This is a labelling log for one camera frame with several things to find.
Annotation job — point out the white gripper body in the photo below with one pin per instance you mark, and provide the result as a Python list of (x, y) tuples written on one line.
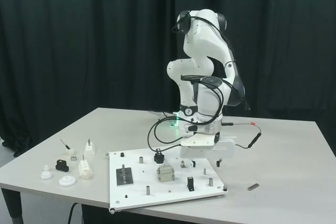
[(207, 152)]

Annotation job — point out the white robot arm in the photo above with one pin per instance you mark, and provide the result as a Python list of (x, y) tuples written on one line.
[(199, 40)]

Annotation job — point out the small white USB holder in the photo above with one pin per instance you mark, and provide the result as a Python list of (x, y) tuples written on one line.
[(69, 151)]

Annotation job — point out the metal BNC plug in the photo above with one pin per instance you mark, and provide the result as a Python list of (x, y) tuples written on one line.
[(182, 165)]

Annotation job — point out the small metal square peg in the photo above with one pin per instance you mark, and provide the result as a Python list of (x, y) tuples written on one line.
[(204, 171)]

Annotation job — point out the black waterproof plug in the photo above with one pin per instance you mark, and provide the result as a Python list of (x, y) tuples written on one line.
[(158, 158)]

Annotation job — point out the white task board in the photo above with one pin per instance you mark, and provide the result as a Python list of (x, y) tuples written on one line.
[(173, 195)]

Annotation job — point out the tall white peg holder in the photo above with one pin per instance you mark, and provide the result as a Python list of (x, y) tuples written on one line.
[(89, 149)]

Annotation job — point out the white holder with round holes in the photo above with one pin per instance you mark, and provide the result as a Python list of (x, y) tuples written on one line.
[(85, 170)]

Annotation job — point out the metal bolt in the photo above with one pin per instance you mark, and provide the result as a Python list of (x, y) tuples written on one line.
[(73, 158)]

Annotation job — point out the white large gear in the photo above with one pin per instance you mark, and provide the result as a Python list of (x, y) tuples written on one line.
[(67, 181)]

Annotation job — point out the black D-SUB plug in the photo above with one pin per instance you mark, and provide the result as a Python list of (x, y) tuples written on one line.
[(61, 165)]

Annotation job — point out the white medium gear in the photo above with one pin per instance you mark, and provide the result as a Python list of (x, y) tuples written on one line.
[(45, 175)]

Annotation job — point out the black curtain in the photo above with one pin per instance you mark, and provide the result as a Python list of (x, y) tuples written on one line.
[(78, 37)]

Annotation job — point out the black table leg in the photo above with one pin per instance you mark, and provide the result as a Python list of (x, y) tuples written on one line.
[(11, 205)]

